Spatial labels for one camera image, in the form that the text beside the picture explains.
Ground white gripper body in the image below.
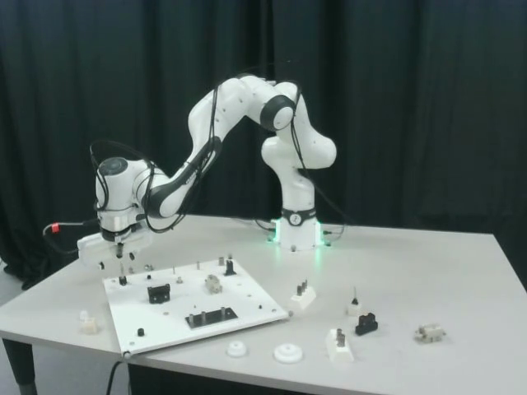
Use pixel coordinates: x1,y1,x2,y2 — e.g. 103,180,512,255
77,230,152,267

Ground thin black rod red tag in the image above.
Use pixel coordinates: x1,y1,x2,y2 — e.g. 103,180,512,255
43,220,100,236

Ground white task board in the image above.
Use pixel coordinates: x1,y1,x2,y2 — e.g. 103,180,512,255
101,255,289,357

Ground dark table leg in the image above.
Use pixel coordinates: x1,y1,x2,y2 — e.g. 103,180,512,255
0,338,35,395

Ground white large gear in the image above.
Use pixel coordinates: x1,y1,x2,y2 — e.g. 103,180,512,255
273,342,302,365

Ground white long peg holder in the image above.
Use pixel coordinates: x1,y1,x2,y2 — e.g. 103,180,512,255
325,328,356,364

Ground metal rectangular connector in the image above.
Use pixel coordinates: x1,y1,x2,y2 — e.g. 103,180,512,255
414,323,447,343

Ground black curtain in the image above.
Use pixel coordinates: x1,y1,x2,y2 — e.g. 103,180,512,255
0,0,527,291

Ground black cable under table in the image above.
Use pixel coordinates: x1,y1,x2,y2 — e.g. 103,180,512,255
107,356,127,395

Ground black forearm cable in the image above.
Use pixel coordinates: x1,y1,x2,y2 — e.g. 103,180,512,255
89,86,226,235

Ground black elbow cable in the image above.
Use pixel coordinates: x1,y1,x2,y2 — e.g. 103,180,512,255
290,88,351,239

